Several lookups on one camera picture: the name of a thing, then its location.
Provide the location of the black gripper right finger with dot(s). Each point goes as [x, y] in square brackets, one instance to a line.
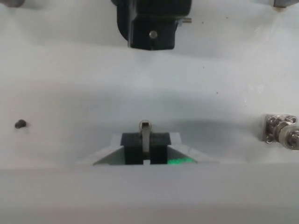
[158, 144]

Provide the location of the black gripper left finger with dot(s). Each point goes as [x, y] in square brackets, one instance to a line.
[132, 144]

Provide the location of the metal square peg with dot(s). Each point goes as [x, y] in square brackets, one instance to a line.
[146, 140]

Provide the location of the white task board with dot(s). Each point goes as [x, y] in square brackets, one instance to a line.
[70, 70]

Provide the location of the small black screw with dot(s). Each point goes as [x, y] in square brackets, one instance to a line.
[20, 123]

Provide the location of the metal BNC plug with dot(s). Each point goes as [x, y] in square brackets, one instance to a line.
[289, 137]

